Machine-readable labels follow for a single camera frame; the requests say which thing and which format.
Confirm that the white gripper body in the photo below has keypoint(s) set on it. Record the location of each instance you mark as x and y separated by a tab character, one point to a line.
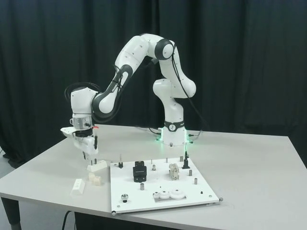
86	143

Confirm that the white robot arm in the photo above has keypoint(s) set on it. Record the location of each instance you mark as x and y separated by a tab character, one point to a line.
170	112

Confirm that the white peg holder with pegs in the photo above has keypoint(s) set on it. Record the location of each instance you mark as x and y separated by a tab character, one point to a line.
98	166

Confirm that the empty white peg holder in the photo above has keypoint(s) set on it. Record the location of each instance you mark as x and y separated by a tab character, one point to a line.
78	187

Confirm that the thin black rod red tag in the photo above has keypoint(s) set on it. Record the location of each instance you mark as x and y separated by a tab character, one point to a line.
96	141

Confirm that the flat white mounting plate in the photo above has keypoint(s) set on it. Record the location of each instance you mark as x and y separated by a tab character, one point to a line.
67	130

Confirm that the small white cube holder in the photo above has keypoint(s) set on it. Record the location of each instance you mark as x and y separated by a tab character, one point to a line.
91	178
98	181

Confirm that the small black plug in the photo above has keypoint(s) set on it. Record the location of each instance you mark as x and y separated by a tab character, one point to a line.
120	164

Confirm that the black D-SUB plug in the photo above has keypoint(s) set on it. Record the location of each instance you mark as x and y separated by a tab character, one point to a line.
139	171

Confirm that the metal bolt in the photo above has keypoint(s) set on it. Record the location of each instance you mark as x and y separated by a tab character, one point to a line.
124	197

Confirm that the metal BNC plug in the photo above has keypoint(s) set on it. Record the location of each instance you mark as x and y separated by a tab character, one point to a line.
154	167

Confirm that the white small gear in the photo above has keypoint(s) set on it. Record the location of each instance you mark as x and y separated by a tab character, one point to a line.
157	194

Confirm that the white task board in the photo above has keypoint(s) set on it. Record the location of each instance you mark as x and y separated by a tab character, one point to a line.
168	187

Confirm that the white medium gear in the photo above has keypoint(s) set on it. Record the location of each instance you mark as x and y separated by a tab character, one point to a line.
165	195

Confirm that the cream Ethernet plug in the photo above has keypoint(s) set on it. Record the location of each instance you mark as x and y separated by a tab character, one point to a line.
174	171

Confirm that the black table leg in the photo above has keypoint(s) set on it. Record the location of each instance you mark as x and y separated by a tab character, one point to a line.
10	213

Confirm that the white large gear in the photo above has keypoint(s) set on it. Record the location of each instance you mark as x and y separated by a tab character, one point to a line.
175	194

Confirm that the black curtain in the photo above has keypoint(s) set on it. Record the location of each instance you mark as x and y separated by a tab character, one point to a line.
48	48

